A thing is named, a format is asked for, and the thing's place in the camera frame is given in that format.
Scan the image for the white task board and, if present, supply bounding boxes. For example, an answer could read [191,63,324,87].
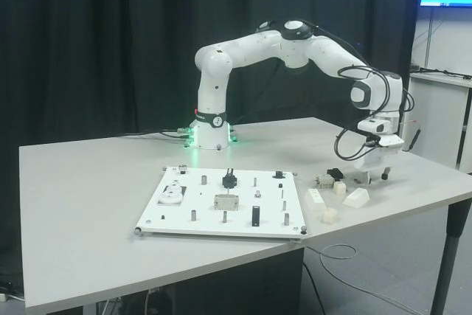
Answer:
[134,166,309,244]

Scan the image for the white sloped peg holder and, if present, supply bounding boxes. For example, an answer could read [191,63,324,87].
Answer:
[342,188,371,209]

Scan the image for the grey table leg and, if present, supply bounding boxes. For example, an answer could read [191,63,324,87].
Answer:
[430,202,468,315]

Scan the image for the black waterproof plug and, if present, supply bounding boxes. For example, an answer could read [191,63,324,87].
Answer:
[222,168,238,188]

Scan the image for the black rod with red tag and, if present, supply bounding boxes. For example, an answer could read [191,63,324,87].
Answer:
[404,119,422,153]

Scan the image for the metal D-SUB plug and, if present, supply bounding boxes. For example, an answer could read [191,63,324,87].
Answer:
[312,173,335,188]

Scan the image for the black curtains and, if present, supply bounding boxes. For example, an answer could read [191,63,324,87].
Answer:
[0,0,431,168]

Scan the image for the black cabinet under table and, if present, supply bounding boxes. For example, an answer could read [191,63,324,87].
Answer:
[96,246,305,315]

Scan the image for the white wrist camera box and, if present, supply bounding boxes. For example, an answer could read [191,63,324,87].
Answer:
[358,117,392,135]

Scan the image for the white long peg holder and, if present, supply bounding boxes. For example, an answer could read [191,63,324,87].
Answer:
[307,187,327,213]

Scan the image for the grey floor cable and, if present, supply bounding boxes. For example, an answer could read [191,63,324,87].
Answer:
[319,243,449,296]

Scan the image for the black floor cable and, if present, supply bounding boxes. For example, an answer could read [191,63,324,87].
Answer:
[302,261,327,315]

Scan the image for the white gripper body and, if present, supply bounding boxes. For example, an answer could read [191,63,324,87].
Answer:
[353,146,402,173]

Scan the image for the black base cables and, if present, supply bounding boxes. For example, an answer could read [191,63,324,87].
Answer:
[117,128,195,143]

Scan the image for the white cabinet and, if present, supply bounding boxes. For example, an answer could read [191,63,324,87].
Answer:
[399,70,472,175]

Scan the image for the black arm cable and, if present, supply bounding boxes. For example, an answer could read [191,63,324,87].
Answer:
[257,19,414,164]

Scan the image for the white large gear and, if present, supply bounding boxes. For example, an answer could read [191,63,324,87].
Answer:
[159,192,184,206]

